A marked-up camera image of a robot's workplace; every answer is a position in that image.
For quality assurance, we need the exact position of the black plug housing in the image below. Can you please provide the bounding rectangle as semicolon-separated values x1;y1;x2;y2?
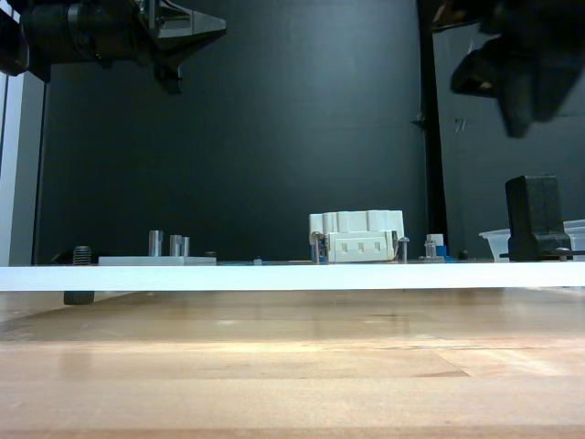
498;174;573;262

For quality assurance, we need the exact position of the clear plastic tub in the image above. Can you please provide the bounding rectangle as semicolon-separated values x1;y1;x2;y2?
478;219;585;262

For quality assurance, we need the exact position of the small blue white connector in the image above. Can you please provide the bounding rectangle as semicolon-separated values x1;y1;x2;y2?
425;232;448;262

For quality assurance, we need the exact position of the beige multi-pin connector housing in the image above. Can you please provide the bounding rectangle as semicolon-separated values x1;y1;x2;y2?
308;209;406;264

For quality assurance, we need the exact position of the grey metal peg plate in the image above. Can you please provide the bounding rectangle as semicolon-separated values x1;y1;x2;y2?
98;255;217;266

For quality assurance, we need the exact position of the black threaded screw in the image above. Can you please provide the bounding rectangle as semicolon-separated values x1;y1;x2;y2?
62;245;96;306

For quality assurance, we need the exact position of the white task board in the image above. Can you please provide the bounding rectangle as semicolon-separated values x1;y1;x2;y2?
0;262;585;293

